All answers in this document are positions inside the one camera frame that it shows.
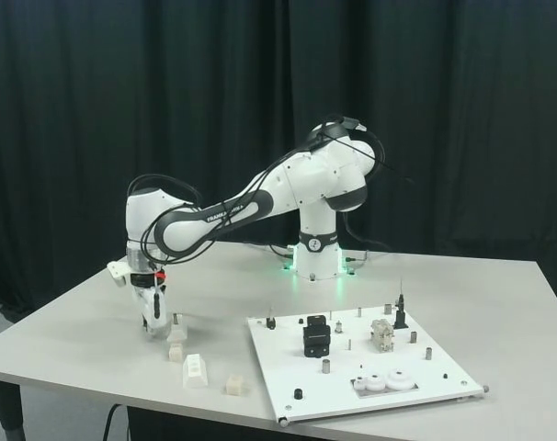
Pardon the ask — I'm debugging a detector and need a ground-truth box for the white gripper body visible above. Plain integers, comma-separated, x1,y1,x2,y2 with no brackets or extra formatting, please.
131,283,170,334

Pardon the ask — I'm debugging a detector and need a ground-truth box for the white task board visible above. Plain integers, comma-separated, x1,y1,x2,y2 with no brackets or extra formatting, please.
244,302,490,412

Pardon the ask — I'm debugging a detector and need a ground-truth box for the flat white mounting plate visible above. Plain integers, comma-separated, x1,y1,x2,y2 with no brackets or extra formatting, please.
106,260,129,288

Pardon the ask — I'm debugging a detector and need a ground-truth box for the dark table leg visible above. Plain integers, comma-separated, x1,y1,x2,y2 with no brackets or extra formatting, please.
0,377,21,441

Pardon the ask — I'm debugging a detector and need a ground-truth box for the silver wrist ring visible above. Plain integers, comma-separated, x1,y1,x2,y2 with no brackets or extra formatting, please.
127,243,163,273

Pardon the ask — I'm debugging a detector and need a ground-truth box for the tall white peg holder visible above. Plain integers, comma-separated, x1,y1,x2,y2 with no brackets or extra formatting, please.
166,322,189,344

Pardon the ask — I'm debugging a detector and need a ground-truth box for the white notched cube holder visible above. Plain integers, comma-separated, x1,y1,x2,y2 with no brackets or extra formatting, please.
223,375,251,396

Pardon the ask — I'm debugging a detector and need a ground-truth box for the thin black rod red tag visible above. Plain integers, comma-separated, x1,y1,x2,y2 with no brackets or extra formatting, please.
150,270,164,322

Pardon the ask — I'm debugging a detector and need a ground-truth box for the white holder with holes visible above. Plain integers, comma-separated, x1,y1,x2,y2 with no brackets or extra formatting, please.
181,352,210,388

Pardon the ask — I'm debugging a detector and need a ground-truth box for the black upright plug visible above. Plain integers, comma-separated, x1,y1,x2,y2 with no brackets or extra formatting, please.
392,278,409,330

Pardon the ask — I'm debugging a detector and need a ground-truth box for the white large gear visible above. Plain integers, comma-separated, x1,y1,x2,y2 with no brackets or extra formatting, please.
384,368,416,393

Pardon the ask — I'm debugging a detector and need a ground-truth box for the black floor cable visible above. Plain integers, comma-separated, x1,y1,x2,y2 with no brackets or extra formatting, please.
104,402,128,441

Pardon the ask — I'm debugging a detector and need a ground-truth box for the beige connector block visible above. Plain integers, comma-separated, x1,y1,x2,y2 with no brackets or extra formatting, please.
369,318,396,355

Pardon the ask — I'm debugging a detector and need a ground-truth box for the black curtain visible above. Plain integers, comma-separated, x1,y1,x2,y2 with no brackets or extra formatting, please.
0,0,557,318

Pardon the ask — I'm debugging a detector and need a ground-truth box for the black D-SUB plug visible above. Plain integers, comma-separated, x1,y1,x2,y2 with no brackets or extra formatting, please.
301,314,331,359

